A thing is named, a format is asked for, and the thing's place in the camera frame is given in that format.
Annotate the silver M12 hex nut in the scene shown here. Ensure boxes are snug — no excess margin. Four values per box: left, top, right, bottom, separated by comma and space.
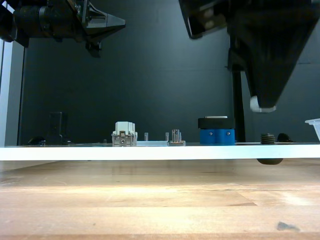
249, 95, 277, 114

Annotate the black M12 bolt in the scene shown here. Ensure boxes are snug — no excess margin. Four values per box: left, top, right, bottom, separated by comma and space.
256, 133, 283, 166

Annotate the blue and black connector housing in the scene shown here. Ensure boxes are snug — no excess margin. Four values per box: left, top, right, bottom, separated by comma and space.
197, 115, 236, 146

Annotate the clear plastic tub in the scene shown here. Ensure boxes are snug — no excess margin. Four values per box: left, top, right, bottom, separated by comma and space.
304, 118, 320, 145

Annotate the small metal round connector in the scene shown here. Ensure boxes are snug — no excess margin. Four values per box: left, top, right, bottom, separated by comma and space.
166, 128, 187, 147

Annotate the beige connector housing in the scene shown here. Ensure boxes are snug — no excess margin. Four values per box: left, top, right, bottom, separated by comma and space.
111, 121, 138, 148

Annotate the black connector socket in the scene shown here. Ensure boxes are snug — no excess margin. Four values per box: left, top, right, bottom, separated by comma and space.
43, 111, 71, 146

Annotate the white board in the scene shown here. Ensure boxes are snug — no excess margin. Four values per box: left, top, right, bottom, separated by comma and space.
0, 142, 320, 162

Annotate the white terminal bar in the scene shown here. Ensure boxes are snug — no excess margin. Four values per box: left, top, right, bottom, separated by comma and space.
136, 140, 168, 147

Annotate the black vertical post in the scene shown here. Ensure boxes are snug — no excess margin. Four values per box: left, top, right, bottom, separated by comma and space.
231, 71, 247, 143

